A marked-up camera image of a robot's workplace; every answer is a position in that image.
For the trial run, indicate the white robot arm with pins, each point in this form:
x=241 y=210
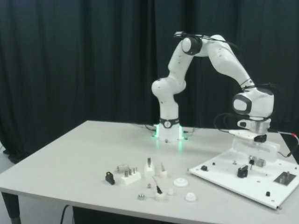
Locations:
x=168 y=105

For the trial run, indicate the black D-SUB plug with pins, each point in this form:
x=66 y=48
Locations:
x=109 y=177

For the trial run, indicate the thick metal round peg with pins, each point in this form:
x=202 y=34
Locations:
x=126 y=174

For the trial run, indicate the black table leg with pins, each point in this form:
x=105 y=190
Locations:
x=10 y=205

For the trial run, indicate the white large gear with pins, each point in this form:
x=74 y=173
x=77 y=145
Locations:
x=180 y=182

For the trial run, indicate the white task board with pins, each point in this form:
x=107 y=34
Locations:
x=245 y=186

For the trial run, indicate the round white plug holder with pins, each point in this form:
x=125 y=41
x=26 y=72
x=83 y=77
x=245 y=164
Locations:
x=160 y=197

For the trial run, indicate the small white peg holder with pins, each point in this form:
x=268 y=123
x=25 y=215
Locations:
x=163 y=174

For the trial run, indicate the tall white peg holder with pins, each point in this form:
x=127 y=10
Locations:
x=149 y=172

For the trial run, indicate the black waterproof plug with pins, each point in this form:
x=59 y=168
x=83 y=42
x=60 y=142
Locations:
x=159 y=191

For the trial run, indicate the white medium gear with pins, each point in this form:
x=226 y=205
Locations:
x=190 y=197

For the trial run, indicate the dark metal peg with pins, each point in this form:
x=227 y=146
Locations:
x=149 y=162

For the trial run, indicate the metal BNC plug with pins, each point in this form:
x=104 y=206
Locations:
x=149 y=186

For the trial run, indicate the wide white peg holder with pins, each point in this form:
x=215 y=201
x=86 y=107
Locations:
x=130 y=180

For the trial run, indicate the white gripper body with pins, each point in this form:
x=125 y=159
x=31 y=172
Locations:
x=257 y=150

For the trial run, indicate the black curtain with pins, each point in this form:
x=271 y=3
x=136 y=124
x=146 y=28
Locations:
x=46 y=70

